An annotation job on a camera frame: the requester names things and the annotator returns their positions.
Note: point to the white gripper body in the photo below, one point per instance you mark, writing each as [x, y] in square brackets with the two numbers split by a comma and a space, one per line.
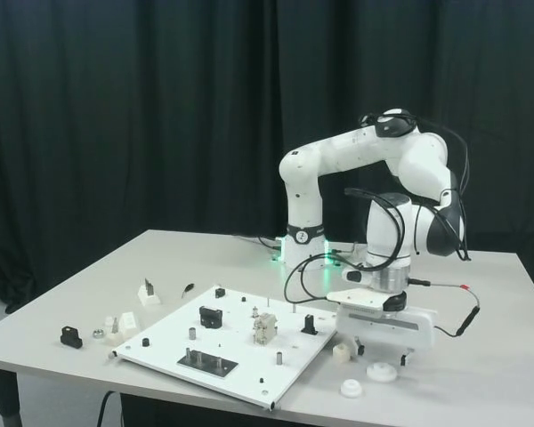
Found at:
[387, 327]

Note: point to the small black plug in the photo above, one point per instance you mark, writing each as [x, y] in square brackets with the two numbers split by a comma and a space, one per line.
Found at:
[187, 288]

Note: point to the white cube holder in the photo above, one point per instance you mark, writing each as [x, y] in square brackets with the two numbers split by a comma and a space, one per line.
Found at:
[341, 356]

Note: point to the white small gear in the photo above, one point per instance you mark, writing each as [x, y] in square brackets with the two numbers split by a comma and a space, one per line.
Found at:
[110, 320]

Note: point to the white medium gear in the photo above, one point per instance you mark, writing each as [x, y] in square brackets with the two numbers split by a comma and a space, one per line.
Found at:
[351, 388]

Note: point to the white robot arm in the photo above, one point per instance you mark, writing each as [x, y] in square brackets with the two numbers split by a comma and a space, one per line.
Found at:
[338, 153]

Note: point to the small white peg holder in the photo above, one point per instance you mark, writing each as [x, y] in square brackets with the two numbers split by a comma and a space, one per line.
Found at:
[114, 338]

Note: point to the white holder with metal pegs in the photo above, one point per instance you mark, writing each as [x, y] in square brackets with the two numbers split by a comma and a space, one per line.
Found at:
[149, 297]

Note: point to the grey table leg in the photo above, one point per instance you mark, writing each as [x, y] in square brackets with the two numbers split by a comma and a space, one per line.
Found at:
[2, 396]

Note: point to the white task board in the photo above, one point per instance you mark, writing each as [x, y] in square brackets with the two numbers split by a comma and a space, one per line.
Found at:
[231, 342]

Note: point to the metal bolt nut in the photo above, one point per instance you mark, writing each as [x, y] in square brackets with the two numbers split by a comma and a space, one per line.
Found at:
[99, 333]

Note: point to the white wedge holder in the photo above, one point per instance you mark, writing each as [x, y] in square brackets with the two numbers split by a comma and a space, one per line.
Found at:
[127, 324]

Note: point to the black D-SUB plug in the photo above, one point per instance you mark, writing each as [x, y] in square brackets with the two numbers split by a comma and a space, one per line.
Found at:
[71, 338]

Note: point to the white large gear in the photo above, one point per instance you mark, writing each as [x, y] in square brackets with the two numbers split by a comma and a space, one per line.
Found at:
[380, 373]

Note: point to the black curtain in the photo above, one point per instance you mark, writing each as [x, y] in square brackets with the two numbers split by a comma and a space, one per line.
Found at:
[115, 111]

